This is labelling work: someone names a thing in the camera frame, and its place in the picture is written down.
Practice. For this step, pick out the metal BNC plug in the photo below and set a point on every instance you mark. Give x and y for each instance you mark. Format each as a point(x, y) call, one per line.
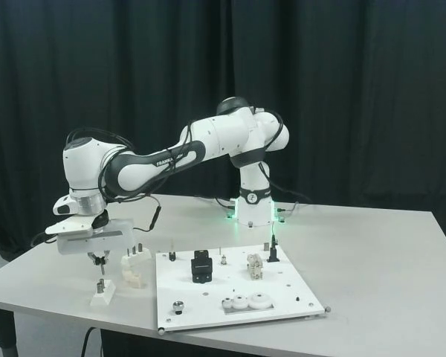
point(224, 261)

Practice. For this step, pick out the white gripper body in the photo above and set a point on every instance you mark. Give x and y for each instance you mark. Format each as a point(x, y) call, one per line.
point(96, 241)

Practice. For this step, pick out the black curtain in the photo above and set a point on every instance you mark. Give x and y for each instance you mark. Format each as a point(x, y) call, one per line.
point(59, 56)

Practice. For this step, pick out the white small gear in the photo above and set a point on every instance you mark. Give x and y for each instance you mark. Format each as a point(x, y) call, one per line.
point(227, 302)

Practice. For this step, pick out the white square peg holder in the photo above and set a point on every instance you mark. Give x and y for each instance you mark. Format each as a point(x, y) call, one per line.
point(137, 259)

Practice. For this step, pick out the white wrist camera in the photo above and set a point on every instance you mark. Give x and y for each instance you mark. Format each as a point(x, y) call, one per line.
point(64, 205)

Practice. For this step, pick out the white task board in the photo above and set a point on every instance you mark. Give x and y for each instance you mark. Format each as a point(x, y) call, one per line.
point(223, 286)

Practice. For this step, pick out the black box under table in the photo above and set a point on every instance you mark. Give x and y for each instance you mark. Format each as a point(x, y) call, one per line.
point(134, 346)

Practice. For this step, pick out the cream plug holder block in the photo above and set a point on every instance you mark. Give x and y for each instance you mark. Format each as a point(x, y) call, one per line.
point(138, 282)
point(127, 273)

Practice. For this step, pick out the dark grey table leg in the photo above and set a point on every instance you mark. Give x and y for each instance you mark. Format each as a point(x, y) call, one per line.
point(2, 331)

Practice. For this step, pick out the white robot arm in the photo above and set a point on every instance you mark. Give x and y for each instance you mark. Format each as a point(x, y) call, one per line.
point(223, 137)

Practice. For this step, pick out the black D-SUB plug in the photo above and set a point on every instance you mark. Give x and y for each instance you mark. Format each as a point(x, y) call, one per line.
point(201, 268)

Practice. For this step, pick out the black USB plug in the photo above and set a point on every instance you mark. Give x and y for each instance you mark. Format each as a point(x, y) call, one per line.
point(273, 254)

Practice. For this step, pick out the metal bolt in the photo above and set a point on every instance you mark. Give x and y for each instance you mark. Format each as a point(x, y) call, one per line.
point(178, 306)

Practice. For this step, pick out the white medium gear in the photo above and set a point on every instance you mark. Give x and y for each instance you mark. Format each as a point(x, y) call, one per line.
point(239, 301)

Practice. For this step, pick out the white round peg holder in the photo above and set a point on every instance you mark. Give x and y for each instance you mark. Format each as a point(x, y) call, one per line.
point(103, 299)

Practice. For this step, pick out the beige waterproof plug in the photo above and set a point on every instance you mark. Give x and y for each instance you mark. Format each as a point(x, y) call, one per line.
point(254, 266)

